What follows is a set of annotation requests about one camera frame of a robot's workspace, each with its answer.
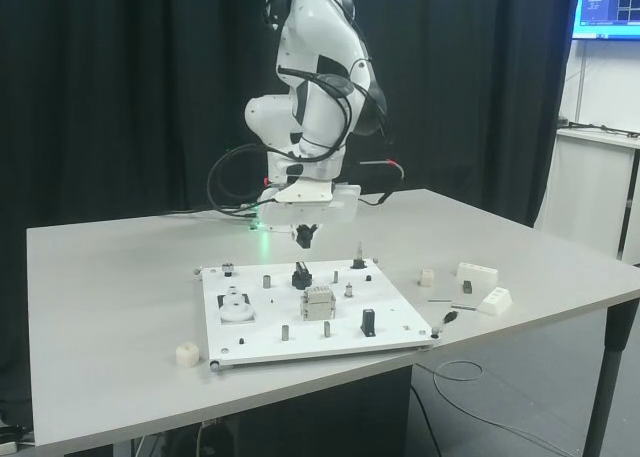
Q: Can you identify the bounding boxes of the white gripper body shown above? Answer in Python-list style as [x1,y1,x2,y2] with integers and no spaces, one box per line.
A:
[259,184,362,230]

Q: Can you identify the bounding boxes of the white large gear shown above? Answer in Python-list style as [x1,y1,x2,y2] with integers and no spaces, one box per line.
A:
[221,296,254,325]

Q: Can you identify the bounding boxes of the black USB plug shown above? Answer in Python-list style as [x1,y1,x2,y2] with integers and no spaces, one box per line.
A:
[359,307,378,339]

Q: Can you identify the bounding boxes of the white task board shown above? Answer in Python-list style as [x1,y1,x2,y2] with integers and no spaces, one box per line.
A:
[192,257,437,374]

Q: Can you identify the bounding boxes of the white long holder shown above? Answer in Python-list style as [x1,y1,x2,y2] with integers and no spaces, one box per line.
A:
[455,261,500,285]

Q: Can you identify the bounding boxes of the white sloped holder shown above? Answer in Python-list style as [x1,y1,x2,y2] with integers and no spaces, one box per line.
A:
[477,286,514,317]

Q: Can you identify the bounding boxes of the black curtains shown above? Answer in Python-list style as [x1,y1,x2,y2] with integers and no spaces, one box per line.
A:
[0,0,584,431]

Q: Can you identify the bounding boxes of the white cabinet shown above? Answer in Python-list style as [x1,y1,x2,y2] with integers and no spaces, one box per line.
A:
[533,120,640,267]

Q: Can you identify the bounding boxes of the black table leg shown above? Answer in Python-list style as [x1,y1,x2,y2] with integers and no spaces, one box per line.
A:
[596,294,632,457]

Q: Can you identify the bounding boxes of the blue screen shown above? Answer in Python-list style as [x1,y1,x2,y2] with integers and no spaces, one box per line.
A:
[569,0,640,42]

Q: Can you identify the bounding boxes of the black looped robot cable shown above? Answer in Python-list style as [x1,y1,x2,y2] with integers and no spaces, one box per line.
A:
[206,143,274,219]

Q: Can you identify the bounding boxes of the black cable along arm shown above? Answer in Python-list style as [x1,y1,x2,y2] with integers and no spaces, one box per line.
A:
[264,0,392,151]

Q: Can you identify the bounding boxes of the plug with short cable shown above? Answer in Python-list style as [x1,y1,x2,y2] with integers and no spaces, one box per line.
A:
[431,310,459,339]

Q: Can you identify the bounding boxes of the grey floor cable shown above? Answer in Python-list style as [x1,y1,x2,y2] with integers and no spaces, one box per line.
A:
[431,360,502,429]

